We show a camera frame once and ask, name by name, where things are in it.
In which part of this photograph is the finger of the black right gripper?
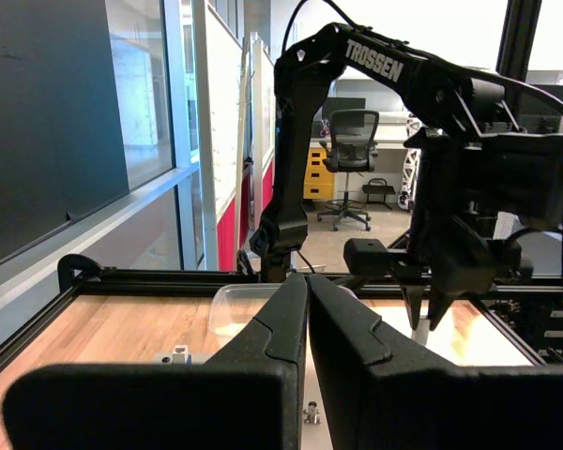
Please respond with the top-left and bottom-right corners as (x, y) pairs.
(425, 232), (495, 333)
(400, 270), (424, 330)

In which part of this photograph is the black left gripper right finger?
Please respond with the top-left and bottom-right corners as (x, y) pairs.
(308, 274), (563, 450)

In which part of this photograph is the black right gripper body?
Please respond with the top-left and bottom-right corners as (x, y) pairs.
(344, 205), (536, 288)

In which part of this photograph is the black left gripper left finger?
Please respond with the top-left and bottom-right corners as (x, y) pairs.
(2, 273), (310, 450)

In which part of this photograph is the thick silver metal bar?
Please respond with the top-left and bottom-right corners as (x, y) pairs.
(411, 316), (429, 346)

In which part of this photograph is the black footrest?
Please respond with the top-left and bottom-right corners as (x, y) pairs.
(361, 177), (398, 211)

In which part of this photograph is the white lattice robot figure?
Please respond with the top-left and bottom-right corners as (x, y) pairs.
(398, 114), (423, 211)

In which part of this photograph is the yellow drawer cabinet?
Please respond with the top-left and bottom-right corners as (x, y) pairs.
(303, 147), (335, 201)

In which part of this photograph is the small metal screw terminal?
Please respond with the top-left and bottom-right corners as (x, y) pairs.
(302, 399), (322, 426)

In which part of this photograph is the black mesh office chair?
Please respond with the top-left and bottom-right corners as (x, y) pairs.
(316, 109), (381, 233)

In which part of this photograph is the clear plastic tub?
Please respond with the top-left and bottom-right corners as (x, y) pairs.
(208, 282), (358, 349)

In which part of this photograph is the white desk with hutch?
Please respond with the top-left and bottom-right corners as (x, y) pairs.
(309, 77), (417, 165)

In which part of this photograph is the red partition panel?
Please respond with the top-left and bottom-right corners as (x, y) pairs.
(217, 157), (277, 273)

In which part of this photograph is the black computer monitor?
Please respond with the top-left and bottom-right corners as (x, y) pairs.
(330, 97), (367, 118)

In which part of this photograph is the grey aluminium window ledge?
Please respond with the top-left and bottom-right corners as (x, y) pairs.
(0, 173), (179, 329)

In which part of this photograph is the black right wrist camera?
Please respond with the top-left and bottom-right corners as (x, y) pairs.
(462, 132), (563, 231)

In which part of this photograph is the black aluminium table frame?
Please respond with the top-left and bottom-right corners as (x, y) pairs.
(0, 0), (563, 390)

